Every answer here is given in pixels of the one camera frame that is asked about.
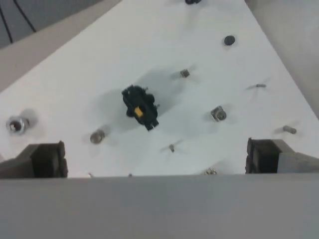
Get black floor cable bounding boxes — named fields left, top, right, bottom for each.
left=0, top=4, right=13, bottom=43

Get white task board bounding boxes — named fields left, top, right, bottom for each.
left=0, top=0, right=319, bottom=178

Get black round knob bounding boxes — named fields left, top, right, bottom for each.
left=223, top=35, right=238, bottom=46

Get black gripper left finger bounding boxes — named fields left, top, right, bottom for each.
left=0, top=140, right=68, bottom=179

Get metal square peg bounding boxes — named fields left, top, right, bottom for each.
left=90, top=129, right=106, bottom=145

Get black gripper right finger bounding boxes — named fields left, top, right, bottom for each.
left=245, top=136, right=319, bottom=174

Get black D-SUB plug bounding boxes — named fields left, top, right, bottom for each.
left=121, top=84, right=160, bottom=133

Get metal BNC plug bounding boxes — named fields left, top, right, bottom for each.
left=210, top=106, right=228, bottom=123

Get metal bolt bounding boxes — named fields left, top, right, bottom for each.
left=5, top=116, right=31, bottom=135

